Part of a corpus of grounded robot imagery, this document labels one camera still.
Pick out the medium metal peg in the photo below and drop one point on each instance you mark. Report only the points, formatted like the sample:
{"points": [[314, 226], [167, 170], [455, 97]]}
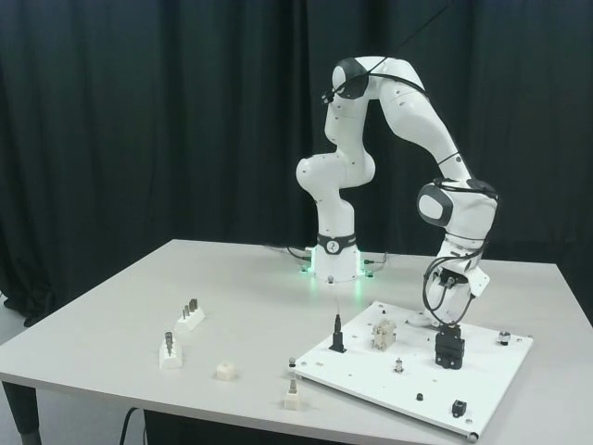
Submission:
{"points": [[189, 310]]}

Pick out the round metal plug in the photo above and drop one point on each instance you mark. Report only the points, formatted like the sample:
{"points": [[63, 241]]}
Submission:
{"points": [[503, 337]]}

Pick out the small round-headed metal bolt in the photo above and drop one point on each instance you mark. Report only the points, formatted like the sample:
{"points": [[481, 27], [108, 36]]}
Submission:
{"points": [[292, 362]]}

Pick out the small black square plug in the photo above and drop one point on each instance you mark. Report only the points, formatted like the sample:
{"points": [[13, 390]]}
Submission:
{"points": [[458, 407]]}

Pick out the short metal peg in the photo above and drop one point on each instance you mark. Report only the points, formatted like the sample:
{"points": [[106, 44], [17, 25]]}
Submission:
{"points": [[293, 386]]}

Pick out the metal round peg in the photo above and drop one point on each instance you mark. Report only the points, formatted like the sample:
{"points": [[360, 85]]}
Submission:
{"points": [[169, 342]]}

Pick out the small white single-peg holder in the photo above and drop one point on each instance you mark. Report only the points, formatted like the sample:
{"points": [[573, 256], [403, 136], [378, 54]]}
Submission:
{"points": [[292, 401]]}

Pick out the dark table leg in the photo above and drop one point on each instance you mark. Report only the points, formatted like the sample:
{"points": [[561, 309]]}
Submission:
{"points": [[21, 412]]}

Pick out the black upright plug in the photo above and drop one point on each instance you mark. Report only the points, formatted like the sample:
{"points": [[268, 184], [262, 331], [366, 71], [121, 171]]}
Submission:
{"points": [[336, 340]]}

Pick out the white task board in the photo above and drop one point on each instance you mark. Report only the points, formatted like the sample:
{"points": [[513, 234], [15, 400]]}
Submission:
{"points": [[370, 385]]}

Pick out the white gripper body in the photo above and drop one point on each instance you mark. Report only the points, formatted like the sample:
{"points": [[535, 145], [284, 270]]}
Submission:
{"points": [[447, 303]]}

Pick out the large metal peg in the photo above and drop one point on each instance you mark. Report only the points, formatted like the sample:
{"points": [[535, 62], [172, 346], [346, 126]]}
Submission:
{"points": [[194, 307]]}

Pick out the metal BNC plug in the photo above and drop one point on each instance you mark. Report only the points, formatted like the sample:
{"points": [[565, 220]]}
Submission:
{"points": [[398, 366]]}

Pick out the white three-peg holder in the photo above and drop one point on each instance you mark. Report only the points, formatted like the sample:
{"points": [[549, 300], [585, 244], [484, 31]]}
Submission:
{"points": [[191, 323]]}

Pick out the black curtain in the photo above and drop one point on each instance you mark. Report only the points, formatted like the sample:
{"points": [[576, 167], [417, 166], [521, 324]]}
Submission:
{"points": [[139, 116]]}

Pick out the beige multi-pin connector block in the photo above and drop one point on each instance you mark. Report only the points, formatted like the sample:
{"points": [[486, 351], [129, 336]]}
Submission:
{"points": [[382, 337]]}

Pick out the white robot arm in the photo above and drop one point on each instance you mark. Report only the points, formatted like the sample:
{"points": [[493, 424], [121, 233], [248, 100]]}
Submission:
{"points": [[333, 185]]}

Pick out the small white empty holder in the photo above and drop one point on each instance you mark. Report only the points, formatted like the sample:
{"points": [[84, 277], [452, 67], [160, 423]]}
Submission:
{"points": [[226, 371]]}

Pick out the white stepped peg holder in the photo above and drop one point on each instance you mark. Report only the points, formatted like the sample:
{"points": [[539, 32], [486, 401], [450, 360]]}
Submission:
{"points": [[170, 361]]}

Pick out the flat white mounting plate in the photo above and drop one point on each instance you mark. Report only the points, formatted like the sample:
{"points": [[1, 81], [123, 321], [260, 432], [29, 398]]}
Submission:
{"points": [[479, 282]]}

